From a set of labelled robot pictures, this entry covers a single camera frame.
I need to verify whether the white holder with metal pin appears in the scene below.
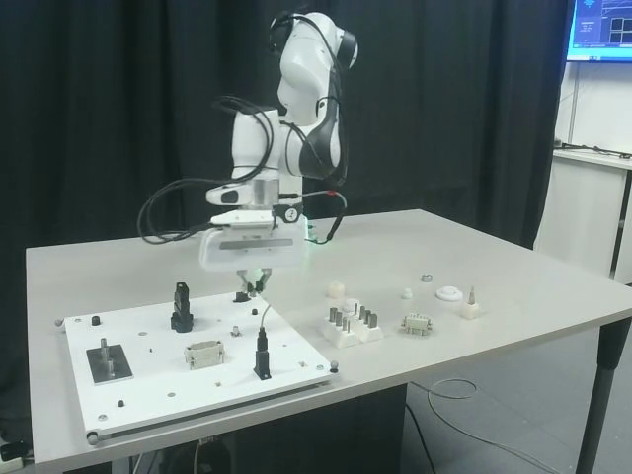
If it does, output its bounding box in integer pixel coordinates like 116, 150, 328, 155
461, 283, 481, 320

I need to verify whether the black plug with grey cable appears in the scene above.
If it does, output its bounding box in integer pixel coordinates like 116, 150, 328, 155
251, 303, 276, 382

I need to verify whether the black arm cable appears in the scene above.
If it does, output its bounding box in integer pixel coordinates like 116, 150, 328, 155
136, 10, 357, 246

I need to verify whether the grey floor cable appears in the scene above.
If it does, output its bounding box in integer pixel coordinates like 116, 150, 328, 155
407, 377, 582, 474

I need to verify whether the white task board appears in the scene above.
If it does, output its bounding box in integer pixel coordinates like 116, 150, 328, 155
52, 287, 343, 448

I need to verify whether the blue screen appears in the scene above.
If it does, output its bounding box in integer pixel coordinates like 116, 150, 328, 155
565, 0, 632, 63

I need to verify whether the black cable on cabinet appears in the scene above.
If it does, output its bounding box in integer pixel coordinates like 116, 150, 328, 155
552, 141, 632, 160

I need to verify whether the white peg holder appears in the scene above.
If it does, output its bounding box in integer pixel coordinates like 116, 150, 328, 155
353, 323, 386, 345
316, 315, 364, 350

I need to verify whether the black D-SUB plug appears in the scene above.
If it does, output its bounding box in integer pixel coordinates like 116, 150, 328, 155
170, 280, 195, 333

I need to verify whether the black curtain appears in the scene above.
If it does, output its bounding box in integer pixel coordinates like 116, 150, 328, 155
0, 0, 577, 431

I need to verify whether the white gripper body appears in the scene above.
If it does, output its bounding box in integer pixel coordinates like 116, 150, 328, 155
197, 219, 306, 274

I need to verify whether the thin black rod on wire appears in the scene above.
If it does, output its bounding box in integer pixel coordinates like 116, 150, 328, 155
278, 189, 350, 246

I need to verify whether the black table leg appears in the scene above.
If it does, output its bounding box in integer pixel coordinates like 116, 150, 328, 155
577, 315, 624, 474

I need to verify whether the white cabinet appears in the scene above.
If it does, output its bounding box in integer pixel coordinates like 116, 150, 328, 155
535, 147, 632, 286

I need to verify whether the beige waterproof plug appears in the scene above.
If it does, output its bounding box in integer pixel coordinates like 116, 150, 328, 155
399, 313, 430, 340

